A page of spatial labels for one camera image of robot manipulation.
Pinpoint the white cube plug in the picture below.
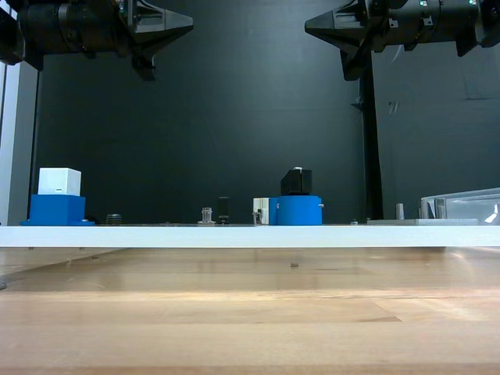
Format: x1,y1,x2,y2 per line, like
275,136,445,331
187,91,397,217
37,167,82,196

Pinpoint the black block with silver top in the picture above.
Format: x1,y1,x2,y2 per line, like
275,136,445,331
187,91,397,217
280,166,313,195

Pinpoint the blue square socket base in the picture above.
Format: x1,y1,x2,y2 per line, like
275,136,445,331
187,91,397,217
19,194,96,227

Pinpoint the blue round holder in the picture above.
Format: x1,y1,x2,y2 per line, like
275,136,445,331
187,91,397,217
275,194,324,227

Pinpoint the white task board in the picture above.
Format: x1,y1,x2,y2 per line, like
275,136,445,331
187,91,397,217
0,224,500,249

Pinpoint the white connector housing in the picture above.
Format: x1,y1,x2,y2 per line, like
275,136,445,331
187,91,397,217
252,197,280,227

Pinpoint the clear plastic tub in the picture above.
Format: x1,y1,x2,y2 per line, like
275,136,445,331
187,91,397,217
420,187,500,227

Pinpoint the black metal frame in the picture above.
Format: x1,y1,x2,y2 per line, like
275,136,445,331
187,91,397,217
350,46,386,222

